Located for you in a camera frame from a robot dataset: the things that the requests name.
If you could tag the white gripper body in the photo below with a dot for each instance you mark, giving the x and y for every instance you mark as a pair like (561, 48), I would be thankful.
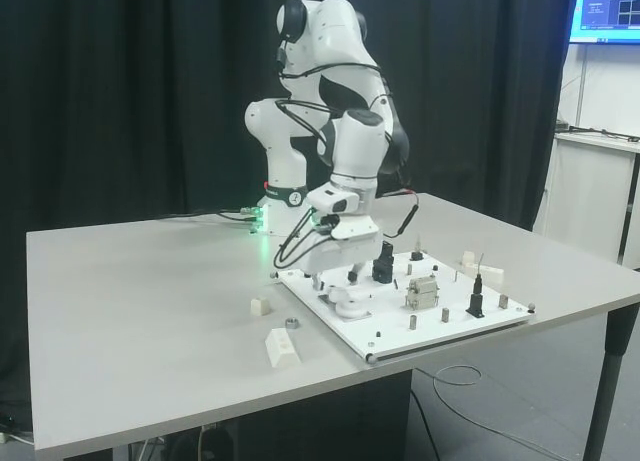
(340, 253)

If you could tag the white medium gear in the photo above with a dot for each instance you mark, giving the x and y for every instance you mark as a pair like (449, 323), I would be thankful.
(344, 296)

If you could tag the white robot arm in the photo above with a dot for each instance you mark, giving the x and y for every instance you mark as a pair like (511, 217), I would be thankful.
(350, 146)

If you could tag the white large gear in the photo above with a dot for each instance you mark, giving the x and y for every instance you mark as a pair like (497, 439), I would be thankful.
(352, 313)

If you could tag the black D-SUB plug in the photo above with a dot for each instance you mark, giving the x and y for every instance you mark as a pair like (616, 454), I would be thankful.
(384, 268)

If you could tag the metal nut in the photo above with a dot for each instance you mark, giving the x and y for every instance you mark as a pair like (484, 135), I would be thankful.
(291, 323)

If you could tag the white task board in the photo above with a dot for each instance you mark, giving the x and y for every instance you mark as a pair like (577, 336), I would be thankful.
(390, 321)

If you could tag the small white cube holder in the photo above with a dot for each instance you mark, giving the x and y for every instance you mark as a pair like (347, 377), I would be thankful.
(260, 305)

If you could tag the grey waterproof plug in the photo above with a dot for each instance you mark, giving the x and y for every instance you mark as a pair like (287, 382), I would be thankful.
(416, 251)

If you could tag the white three-hole peg holder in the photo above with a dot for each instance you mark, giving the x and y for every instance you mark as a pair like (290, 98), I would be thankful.
(492, 275)
(282, 351)

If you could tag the metal square peg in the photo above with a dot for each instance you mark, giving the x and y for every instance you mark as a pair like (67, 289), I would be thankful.
(445, 314)
(503, 300)

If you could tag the small white round holder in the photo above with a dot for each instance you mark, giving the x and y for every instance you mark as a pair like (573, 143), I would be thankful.
(467, 257)

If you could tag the black USB plug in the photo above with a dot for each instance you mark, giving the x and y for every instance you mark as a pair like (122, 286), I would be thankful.
(475, 301)

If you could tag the white cabinet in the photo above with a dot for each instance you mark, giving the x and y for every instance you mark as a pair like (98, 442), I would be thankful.
(590, 201)

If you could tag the black curtains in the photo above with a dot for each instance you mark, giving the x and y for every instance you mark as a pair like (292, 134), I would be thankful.
(150, 81)

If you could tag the black table leg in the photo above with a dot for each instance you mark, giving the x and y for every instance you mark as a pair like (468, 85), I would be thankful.
(607, 381)

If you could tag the blue screen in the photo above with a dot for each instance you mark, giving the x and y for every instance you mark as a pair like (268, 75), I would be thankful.
(605, 11)

